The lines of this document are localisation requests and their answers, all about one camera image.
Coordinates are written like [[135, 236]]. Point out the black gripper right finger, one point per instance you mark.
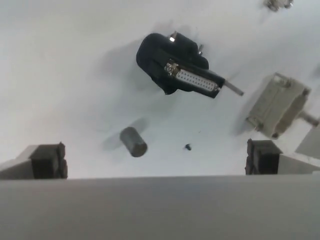
[[262, 160]]

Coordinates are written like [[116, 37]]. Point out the large dark metal round peg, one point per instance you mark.
[[132, 142]]

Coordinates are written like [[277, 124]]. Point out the white task board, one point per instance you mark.
[[62, 75]]

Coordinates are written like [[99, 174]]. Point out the thin metal square peg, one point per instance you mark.
[[235, 88]]

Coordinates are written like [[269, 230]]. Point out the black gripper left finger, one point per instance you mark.
[[47, 162]]

